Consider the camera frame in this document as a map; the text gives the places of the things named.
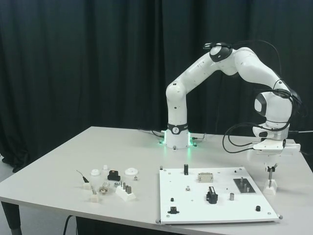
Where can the white task board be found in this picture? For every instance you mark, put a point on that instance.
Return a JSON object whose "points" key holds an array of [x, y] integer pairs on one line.
{"points": [[195, 208]]}

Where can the white medium gear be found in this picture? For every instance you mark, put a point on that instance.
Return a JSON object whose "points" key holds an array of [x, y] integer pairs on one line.
{"points": [[96, 172]]}

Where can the white plug holder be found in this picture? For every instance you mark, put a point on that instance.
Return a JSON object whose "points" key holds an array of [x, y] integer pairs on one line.
{"points": [[94, 198], [87, 185]]}

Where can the black curtain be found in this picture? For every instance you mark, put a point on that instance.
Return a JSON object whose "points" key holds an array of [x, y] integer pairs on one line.
{"points": [[73, 61]]}

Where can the white small gear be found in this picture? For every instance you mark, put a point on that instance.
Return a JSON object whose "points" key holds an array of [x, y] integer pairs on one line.
{"points": [[105, 167]]}

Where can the black table leg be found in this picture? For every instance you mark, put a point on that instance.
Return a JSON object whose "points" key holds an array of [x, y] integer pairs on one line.
{"points": [[11, 218]]}

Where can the black D-SUB plug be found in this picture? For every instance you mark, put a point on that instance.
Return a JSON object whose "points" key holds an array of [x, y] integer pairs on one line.
{"points": [[113, 175]]}

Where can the metal USB plug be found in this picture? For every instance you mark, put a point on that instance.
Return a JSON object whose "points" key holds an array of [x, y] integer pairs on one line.
{"points": [[93, 190]]}

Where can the metal waterproof plug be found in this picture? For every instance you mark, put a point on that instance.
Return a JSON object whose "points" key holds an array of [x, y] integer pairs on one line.
{"points": [[104, 190]]}

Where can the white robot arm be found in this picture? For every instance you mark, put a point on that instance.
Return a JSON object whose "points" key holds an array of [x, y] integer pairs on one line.
{"points": [[195, 68]]}

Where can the white large gear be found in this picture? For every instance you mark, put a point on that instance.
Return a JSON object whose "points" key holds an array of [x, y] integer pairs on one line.
{"points": [[130, 171]]}

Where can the small white peg holder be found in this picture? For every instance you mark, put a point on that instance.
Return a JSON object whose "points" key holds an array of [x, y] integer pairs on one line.
{"points": [[271, 191]]}

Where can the long white peg holder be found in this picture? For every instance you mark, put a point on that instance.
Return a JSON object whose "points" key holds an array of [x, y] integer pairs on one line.
{"points": [[126, 196]]}

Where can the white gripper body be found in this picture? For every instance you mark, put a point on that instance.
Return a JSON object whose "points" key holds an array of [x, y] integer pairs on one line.
{"points": [[292, 148]]}

